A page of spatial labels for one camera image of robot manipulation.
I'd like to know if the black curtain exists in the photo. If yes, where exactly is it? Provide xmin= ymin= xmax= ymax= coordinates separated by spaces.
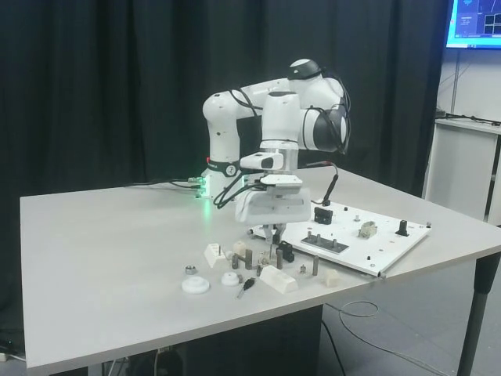
xmin=0 ymin=0 xmax=451 ymax=353

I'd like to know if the white peg holder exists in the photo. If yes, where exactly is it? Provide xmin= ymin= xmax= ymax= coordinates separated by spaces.
xmin=204 ymin=242 xmax=226 ymax=269
xmin=259 ymin=266 xmax=300 ymax=295

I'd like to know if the black rod with red tag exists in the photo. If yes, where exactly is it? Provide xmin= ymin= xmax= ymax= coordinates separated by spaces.
xmin=306 ymin=159 xmax=341 ymax=207

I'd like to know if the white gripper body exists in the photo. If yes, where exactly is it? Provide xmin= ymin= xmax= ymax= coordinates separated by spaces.
xmin=233 ymin=186 xmax=313 ymax=228

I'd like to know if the black floor cable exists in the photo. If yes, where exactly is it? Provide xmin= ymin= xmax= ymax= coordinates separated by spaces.
xmin=320 ymin=319 xmax=355 ymax=376

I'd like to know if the white task board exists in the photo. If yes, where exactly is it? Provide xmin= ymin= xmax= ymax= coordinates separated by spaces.
xmin=248 ymin=198 xmax=433 ymax=279

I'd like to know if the black base cable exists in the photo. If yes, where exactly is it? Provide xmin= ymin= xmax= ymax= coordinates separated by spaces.
xmin=130 ymin=177 xmax=205 ymax=190

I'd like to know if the black table leg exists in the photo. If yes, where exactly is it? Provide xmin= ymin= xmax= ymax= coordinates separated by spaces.
xmin=456 ymin=255 xmax=496 ymax=376

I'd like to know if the blue screen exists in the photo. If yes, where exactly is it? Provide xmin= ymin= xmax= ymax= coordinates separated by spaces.
xmin=445 ymin=0 xmax=501 ymax=52

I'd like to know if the white cabinet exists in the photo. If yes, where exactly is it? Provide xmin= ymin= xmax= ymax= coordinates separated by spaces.
xmin=421 ymin=116 xmax=501 ymax=227

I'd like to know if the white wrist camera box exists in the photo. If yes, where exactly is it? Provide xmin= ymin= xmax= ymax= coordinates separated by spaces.
xmin=239 ymin=153 xmax=284 ymax=173

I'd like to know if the black camera cable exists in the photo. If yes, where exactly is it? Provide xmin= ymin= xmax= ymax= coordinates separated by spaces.
xmin=211 ymin=177 xmax=272 ymax=209

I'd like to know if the grey floor cable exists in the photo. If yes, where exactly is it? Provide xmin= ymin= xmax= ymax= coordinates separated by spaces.
xmin=323 ymin=299 xmax=463 ymax=367

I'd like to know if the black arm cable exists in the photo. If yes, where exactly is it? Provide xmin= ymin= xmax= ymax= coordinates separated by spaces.
xmin=229 ymin=89 xmax=265 ymax=119
xmin=308 ymin=66 xmax=352 ymax=156

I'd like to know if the white large gear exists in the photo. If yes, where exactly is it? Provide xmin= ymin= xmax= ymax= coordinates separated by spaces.
xmin=180 ymin=277 xmax=211 ymax=295

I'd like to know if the flat white mounting plate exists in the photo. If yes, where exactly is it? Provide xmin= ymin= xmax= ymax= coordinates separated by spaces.
xmin=260 ymin=173 xmax=304 ymax=188

